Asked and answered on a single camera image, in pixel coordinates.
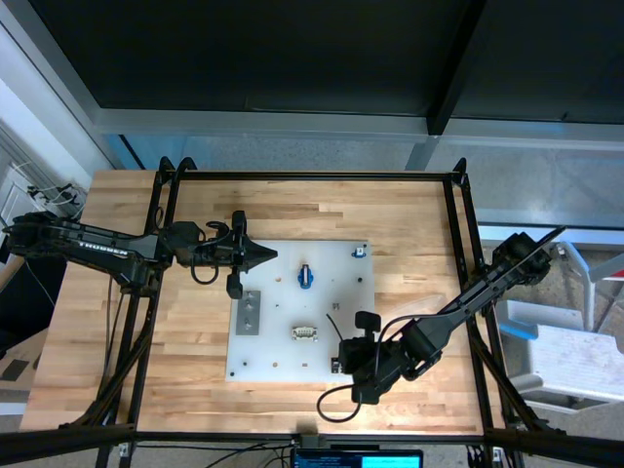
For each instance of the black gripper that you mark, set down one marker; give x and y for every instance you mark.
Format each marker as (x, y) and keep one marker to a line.
(373, 363)
(239, 253)

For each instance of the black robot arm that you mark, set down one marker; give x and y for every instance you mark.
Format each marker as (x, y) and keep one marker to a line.
(463, 302)
(97, 246)

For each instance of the black USB hub socket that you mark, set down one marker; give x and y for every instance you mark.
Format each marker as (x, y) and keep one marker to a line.
(336, 365)

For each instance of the beige connector housing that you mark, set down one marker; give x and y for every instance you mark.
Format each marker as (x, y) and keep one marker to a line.
(305, 333)

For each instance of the blue connector holder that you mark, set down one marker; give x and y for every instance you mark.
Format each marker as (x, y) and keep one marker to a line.
(305, 284)

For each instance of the blue and white connector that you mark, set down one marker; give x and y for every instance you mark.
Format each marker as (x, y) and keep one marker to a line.
(359, 251)

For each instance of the white board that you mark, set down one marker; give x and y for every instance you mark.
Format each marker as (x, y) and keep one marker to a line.
(283, 346)

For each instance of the grey metal plate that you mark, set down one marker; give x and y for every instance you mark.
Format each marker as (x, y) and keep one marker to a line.
(240, 329)

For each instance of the screen with blue edge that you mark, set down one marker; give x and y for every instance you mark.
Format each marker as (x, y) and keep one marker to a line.
(390, 460)

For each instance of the white step stool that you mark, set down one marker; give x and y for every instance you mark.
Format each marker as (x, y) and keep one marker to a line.
(560, 356)

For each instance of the small grey camera box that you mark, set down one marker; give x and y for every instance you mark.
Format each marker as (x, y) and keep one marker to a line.
(312, 441)

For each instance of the black metal frame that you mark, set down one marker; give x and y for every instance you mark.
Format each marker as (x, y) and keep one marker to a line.
(312, 175)

